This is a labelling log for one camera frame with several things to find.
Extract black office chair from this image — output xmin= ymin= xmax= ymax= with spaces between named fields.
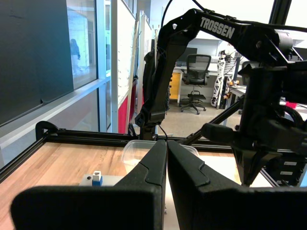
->
xmin=179 ymin=54 xmax=212 ymax=115

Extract black computer monitor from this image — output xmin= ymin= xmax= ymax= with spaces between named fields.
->
xmin=184 ymin=47 xmax=199 ymax=63

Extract black controller box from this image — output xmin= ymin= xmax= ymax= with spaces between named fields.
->
xmin=262 ymin=155 xmax=307 ymax=188

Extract yellow cabinet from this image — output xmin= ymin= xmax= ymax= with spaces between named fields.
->
xmin=168 ymin=71 xmax=182 ymax=107

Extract small blue and white connector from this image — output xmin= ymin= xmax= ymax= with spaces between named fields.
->
xmin=92 ymin=170 xmax=104 ymax=186

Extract white lattice structure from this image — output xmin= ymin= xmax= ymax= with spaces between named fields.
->
xmin=210 ymin=49 xmax=238 ymax=110

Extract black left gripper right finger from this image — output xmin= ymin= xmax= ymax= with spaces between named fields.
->
xmin=167 ymin=140 xmax=307 ymax=230

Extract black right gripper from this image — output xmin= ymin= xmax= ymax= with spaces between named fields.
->
xmin=201 ymin=100 xmax=307 ymax=185

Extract white and red partition panel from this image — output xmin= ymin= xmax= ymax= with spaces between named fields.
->
xmin=110 ymin=0 xmax=154 ymax=135

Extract person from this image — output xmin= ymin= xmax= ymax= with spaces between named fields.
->
xmin=70 ymin=38 xmax=83 ymax=75

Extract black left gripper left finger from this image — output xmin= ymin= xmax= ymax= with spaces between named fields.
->
xmin=11 ymin=139 xmax=167 ymax=230

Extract black aluminium frame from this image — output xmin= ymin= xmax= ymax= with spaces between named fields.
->
xmin=0 ymin=0 xmax=307 ymax=188

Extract clear plastic tub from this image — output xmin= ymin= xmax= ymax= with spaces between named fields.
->
xmin=121 ymin=139 xmax=200 ymax=173

